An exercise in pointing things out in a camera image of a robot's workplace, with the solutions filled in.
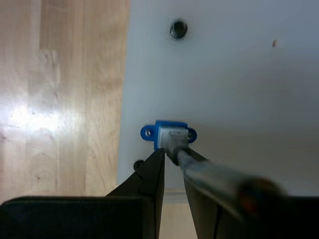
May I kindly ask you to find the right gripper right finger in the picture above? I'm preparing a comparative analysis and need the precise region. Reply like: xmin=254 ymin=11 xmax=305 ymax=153
xmin=183 ymin=174 xmax=319 ymax=239

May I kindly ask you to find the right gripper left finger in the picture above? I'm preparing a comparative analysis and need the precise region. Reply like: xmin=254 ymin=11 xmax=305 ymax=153
xmin=0 ymin=148 xmax=165 ymax=239

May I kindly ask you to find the RJ45 connector with cable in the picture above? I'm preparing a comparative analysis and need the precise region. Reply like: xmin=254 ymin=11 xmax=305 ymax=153
xmin=167 ymin=130 xmax=286 ymax=220

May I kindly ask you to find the white taskboard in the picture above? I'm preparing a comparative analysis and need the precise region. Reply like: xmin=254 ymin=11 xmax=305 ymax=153
xmin=116 ymin=0 xmax=319 ymax=239

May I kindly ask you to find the blue RJ45 socket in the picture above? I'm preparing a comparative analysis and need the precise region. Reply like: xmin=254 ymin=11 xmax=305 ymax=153
xmin=140 ymin=120 xmax=197 ymax=152

